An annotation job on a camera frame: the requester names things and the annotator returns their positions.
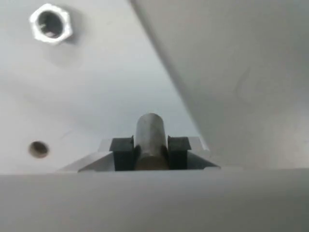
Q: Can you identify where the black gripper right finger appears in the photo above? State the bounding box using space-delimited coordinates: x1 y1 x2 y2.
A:
167 135 222 170

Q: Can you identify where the white task board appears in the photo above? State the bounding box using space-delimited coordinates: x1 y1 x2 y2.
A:
0 0 211 174

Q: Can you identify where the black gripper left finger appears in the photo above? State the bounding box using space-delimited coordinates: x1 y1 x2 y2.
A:
57 136 135 173

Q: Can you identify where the metal round peg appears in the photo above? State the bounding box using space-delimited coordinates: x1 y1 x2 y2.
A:
134 113 169 171

